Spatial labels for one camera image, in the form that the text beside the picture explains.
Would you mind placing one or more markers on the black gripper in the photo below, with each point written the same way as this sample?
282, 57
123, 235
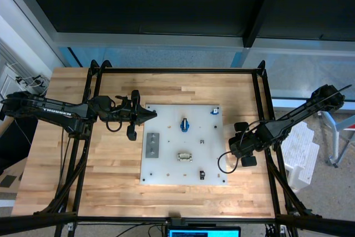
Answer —
245, 144
124, 113

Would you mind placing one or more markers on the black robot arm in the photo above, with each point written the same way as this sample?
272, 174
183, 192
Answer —
55, 112
291, 120

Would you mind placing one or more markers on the blue connector with silver insert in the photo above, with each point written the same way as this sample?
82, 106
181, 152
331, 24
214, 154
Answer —
184, 125

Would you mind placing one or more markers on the small blue white connector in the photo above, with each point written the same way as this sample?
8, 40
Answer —
214, 111

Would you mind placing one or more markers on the black USB socket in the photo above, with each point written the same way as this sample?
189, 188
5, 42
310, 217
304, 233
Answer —
202, 174

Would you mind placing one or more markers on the beige multi-pin connector housing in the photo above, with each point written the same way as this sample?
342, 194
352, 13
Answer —
185, 157

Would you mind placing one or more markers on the grey metal plate with posts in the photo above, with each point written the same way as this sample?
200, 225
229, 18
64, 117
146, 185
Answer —
152, 145

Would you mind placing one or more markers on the white task board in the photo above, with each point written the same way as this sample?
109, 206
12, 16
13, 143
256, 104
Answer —
172, 165

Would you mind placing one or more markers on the white foam block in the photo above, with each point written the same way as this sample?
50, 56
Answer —
302, 151

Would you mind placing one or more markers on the grey metal stand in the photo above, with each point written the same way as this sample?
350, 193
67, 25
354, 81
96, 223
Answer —
335, 151

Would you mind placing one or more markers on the laptop screen with blue edge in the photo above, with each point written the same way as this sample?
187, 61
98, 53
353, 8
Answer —
202, 232

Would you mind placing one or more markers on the cardboard box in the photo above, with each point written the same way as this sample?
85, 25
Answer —
16, 169

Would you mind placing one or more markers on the black low camera box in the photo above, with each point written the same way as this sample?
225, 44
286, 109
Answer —
175, 220

